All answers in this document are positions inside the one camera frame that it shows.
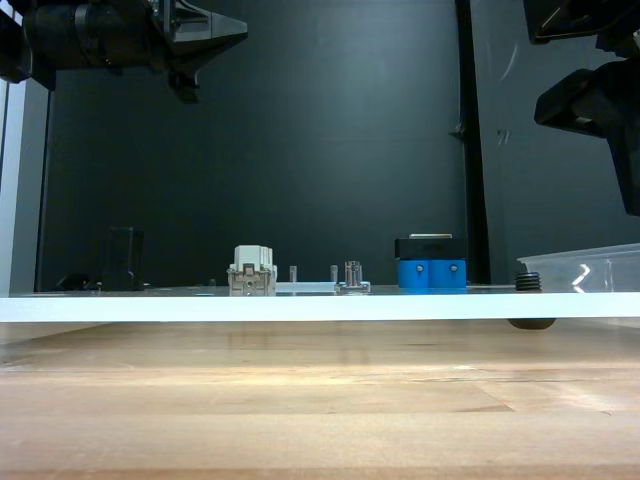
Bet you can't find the beige connector housing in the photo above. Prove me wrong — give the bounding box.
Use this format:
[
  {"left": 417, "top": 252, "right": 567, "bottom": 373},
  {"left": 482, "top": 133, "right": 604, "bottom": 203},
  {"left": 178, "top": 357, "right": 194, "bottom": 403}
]
[{"left": 227, "top": 244, "right": 278, "bottom": 296}]

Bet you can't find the small metal connector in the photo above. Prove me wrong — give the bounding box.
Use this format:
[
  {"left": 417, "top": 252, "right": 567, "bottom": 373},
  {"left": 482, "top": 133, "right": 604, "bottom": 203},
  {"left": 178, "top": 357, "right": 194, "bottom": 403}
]
[{"left": 335, "top": 258, "right": 372, "bottom": 295}]

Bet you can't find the clear plastic tub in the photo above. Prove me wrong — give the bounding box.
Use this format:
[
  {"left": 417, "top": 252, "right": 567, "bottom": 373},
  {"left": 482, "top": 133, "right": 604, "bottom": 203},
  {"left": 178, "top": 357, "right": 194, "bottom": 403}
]
[{"left": 517, "top": 242, "right": 640, "bottom": 294}]

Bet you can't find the black rubber foot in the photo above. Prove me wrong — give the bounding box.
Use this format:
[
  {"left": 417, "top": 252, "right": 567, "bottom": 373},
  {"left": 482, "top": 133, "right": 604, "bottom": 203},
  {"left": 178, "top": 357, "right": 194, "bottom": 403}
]
[{"left": 507, "top": 318, "right": 556, "bottom": 332}]

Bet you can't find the aluminium block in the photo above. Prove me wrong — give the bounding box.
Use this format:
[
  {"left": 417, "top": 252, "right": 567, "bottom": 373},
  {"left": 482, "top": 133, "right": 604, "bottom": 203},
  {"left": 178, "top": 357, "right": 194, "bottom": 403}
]
[{"left": 274, "top": 281, "right": 337, "bottom": 295}]

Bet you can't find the white board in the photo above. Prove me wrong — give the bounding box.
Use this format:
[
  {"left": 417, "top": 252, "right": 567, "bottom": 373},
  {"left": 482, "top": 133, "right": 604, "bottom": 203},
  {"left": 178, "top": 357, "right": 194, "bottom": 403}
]
[{"left": 0, "top": 283, "right": 640, "bottom": 324}]

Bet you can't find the black vertical post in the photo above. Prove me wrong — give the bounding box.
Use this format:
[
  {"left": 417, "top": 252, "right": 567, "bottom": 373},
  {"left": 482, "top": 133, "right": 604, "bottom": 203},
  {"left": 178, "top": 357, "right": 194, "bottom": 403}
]
[{"left": 449, "top": 0, "right": 494, "bottom": 285}]

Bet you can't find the grey partition frame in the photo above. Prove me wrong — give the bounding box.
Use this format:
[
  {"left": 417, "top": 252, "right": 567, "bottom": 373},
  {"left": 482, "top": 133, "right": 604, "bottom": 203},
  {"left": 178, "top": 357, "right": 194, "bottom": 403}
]
[{"left": 0, "top": 77, "right": 51, "bottom": 295}]

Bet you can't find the blue and black connector mount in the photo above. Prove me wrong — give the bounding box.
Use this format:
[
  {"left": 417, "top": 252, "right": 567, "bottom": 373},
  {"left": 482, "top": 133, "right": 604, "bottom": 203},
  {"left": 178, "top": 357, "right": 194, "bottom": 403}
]
[{"left": 394, "top": 232, "right": 469, "bottom": 292}]

